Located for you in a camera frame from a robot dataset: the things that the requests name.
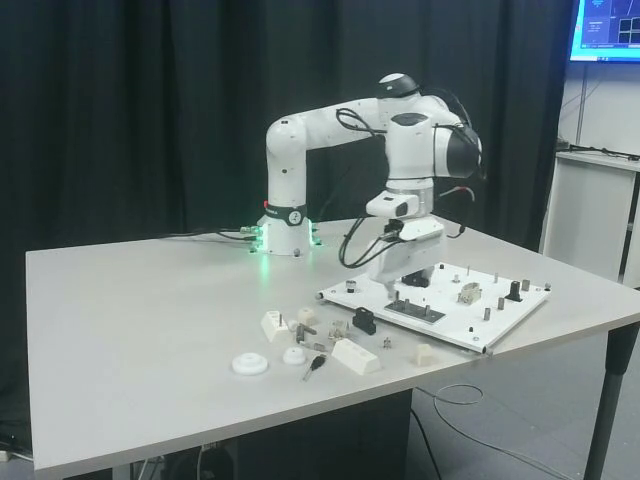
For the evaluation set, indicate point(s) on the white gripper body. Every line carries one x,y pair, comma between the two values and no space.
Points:
410,255

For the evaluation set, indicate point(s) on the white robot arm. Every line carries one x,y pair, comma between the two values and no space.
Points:
295,150

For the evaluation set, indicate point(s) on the white peg holder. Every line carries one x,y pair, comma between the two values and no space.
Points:
357,356
275,326

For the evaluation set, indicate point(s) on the black D-SUB plug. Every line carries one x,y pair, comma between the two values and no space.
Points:
364,321

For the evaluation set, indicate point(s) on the white task board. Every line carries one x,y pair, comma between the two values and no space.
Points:
450,320

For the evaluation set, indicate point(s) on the small metal bolt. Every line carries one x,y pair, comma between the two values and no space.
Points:
386,342

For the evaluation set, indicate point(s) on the small cream holder block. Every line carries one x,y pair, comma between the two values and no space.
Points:
424,356
306,316

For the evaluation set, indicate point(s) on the grey Ethernet plug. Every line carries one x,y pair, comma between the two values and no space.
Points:
316,345

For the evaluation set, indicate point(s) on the black USB plug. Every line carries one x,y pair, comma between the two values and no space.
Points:
315,366

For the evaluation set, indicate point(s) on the white medium gear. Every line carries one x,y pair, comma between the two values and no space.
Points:
293,356

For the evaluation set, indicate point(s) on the white large gear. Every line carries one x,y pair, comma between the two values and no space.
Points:
250,364

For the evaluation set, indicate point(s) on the white cabinet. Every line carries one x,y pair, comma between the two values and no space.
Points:
590,220

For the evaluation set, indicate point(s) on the black table leg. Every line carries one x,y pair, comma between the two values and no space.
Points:
607,400

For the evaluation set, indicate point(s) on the blue monitor screen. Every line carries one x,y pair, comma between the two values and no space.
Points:
607,30

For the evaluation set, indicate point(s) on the black curtain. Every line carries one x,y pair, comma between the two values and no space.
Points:
150,100

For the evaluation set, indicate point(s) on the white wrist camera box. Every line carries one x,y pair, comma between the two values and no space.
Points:
392,205

